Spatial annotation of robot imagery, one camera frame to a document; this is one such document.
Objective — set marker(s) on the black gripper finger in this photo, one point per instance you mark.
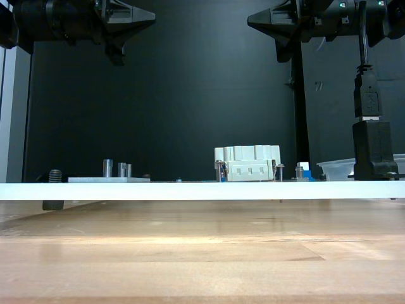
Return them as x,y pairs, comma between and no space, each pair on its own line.
275,19
129,16

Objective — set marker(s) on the black USB socket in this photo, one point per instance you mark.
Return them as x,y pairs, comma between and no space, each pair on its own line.
371,149

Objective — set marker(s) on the beige multi-pin connector housing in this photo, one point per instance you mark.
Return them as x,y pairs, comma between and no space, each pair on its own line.
250,164

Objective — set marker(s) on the blue connector holder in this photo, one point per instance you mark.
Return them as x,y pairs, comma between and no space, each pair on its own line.
223,173

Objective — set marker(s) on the grey metal plate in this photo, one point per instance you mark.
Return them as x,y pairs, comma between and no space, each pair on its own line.
95,180

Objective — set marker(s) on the black board screw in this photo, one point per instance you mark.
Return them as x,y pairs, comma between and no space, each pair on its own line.
55,175

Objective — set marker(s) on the clear plastic tub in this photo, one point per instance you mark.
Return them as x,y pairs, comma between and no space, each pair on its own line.
335,168

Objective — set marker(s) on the small silver socket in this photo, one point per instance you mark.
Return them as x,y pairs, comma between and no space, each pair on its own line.
298,173

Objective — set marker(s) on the small blue and white clamp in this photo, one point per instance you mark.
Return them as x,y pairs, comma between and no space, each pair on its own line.
306,174

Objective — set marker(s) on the white task board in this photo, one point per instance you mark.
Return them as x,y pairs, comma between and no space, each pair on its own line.
190,191

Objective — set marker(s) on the black board foot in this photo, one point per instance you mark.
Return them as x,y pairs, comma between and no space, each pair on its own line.
53,205

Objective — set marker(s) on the silver metal post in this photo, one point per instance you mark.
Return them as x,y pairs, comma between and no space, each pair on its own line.
108,168
129,171
122,171

